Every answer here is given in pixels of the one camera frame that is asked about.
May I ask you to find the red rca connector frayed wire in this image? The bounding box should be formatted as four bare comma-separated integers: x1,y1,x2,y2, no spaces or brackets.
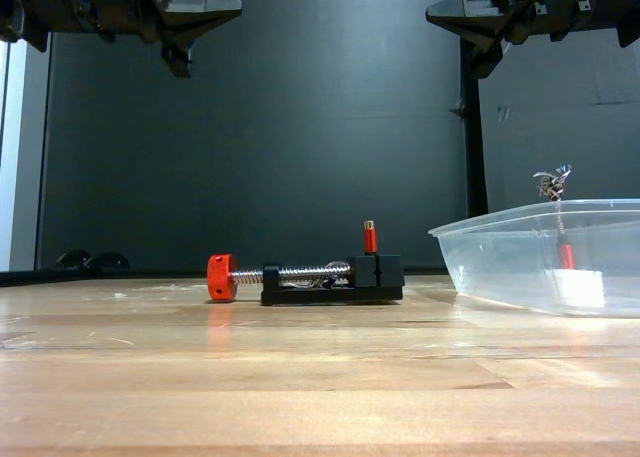
532,162,577,271

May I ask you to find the black clamp hub red knob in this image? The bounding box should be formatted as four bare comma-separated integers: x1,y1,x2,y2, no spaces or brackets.
207,253,405,307

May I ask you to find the black curved bracket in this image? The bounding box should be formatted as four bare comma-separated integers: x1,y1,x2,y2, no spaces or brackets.
55,249,91,269
84,251,131,271

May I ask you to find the white foam block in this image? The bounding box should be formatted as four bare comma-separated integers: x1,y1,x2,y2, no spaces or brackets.
549,269,606,308

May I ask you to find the clear plastic tub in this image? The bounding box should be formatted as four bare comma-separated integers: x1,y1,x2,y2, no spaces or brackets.
428,198,640,320

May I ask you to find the red rca socket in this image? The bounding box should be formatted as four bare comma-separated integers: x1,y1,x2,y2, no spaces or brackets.
363,219,380,255

